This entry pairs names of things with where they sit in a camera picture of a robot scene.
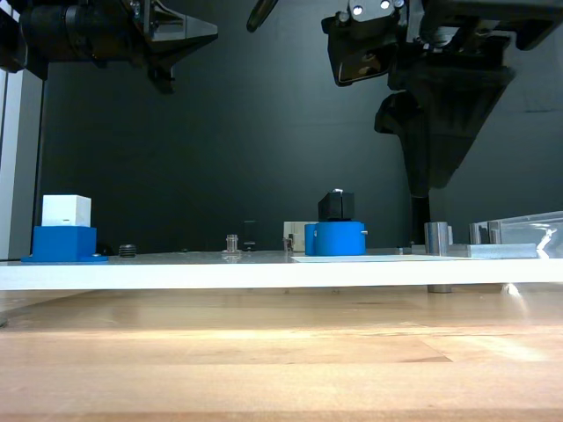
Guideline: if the steel 16mm cylinder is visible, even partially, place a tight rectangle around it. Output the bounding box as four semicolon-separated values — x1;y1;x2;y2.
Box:
424;222;450;295

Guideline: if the black D-sub connector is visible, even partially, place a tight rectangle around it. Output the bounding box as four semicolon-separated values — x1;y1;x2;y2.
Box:
317;188;355;222

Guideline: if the blue round holder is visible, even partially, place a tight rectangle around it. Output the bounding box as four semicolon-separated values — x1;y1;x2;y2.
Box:
303;221;369;257

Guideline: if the clear plastic tub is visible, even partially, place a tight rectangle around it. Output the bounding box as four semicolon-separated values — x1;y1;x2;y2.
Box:
486;210;563;309

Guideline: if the aluminium peg block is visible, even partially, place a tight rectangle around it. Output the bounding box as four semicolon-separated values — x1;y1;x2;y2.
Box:
413;244;538;259

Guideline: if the white connector housing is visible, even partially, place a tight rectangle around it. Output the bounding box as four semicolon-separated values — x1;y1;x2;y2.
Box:
283;221;308;255

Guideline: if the white cube block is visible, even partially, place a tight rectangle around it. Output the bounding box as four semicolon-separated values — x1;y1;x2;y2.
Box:
41;194;92;229

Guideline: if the black upright connector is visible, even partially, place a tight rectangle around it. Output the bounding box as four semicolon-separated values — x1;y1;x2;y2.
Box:
244;219;259;252

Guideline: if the clear plastic fitting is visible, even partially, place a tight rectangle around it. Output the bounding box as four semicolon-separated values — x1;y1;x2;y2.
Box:
221;234;244;261

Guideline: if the blue square holder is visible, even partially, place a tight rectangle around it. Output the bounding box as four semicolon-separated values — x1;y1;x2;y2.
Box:
20;226;109;264

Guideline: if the white task board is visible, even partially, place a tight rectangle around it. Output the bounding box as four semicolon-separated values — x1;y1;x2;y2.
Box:
0;250;563;292

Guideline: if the black frame post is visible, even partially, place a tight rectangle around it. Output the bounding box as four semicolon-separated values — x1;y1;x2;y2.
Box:
409;188;431;245

